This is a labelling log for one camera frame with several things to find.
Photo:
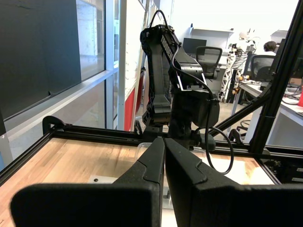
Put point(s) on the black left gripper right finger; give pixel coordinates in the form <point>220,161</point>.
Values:
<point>225,205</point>

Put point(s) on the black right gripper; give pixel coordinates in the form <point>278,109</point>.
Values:
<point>187,134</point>

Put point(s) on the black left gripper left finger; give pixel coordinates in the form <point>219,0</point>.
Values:
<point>94,205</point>

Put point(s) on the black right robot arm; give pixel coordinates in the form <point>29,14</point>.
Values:
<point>161,71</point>

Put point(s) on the clear plastic tub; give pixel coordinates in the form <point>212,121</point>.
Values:
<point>140,151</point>

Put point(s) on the metal stand with red panel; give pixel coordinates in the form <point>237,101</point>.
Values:
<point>129,106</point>

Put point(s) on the black mesh office chair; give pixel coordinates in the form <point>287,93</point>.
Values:
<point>208,56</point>
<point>262,66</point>

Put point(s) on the black computer monitor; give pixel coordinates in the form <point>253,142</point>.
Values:
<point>191,45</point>

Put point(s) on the white lattice humanoid figure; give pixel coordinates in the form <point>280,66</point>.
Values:
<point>239,56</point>

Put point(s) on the white desk shelf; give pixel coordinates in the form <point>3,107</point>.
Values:
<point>213,32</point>

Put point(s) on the white office desk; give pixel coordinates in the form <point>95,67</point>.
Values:
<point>291,111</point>

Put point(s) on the person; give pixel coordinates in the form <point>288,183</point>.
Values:
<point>270,46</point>

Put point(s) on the black table frame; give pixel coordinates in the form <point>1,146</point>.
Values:
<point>94,134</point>

